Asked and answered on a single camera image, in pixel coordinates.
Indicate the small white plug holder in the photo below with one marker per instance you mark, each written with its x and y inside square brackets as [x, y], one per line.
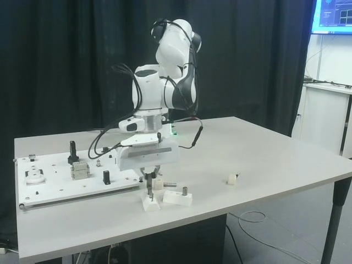
[231, 180]

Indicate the black D-SUB plug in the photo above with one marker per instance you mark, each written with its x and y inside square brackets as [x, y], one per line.
[72, 154]

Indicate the white medium gear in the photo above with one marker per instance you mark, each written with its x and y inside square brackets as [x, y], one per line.
[35, 173]

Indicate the long metal round peg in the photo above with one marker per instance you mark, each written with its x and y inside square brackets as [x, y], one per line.
[170, 184]

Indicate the black table leg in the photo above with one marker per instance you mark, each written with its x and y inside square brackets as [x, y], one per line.
[334, 220]

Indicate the medium metal square peg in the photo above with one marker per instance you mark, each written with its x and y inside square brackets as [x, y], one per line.
[149, 192]

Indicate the grey metal connector block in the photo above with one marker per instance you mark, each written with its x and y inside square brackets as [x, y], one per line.
[80, 171]

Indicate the metal bolt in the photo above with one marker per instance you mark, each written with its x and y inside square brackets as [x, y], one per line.
[32, 157]

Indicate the flat white mounting plate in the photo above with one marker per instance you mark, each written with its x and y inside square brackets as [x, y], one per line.
[140, 139]

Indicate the white power strip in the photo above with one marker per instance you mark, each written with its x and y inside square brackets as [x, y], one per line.
[2, 250]

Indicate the white square peg holder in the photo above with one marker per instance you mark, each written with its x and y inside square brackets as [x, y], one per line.
[150, 206]

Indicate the white round peg holder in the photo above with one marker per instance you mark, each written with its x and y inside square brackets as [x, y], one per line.
[176, 199]

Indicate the black curtain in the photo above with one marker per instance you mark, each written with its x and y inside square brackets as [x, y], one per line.
[55, 55]

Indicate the white task board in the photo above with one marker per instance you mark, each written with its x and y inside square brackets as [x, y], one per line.
[55, 189]

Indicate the white small gear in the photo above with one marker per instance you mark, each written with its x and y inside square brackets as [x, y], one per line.
[33, 167]

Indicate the metal BNC plug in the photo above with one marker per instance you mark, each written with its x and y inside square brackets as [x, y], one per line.
[98, 163]

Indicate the thick metal round peg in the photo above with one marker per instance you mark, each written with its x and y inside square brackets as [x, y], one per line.
[184, 191]

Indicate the blue screen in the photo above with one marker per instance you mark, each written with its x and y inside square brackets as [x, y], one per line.
[332, 16]

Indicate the white large gear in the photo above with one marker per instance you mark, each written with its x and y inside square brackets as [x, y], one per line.
[35, 182]

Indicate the white cabinet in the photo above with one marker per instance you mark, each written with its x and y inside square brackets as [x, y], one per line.
[321, 118]

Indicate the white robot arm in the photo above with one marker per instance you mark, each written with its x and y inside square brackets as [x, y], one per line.
[170, 46]

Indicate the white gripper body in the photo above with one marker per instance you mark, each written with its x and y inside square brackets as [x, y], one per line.
[148, 156]

